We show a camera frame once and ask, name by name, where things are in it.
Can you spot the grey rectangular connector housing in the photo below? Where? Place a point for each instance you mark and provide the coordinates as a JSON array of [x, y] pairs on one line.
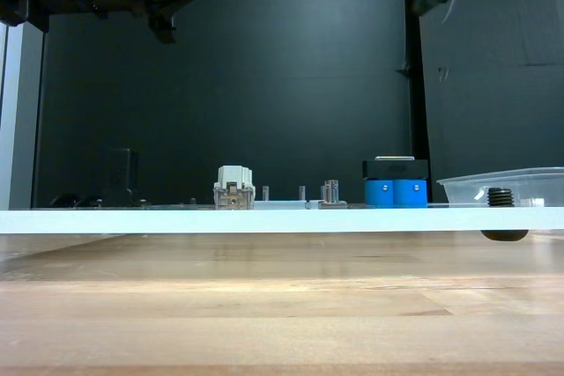
[[233, 186]]

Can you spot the small black socket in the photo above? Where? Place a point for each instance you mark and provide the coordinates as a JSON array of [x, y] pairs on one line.
[[119, 173]]

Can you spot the clear plastic tub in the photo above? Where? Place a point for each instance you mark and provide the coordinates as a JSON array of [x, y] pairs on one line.
[[462, 191]]

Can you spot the white task board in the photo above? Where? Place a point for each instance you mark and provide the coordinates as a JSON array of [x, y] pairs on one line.
[[282, 221]]

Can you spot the black round screw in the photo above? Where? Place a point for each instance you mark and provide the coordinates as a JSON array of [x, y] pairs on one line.
[[500, 197]]

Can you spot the black foot under board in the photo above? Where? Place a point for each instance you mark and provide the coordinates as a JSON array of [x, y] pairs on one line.
[[504, 235]]

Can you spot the blue D-sub connector mount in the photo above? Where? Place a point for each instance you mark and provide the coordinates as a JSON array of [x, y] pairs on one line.
[[379, 195]]

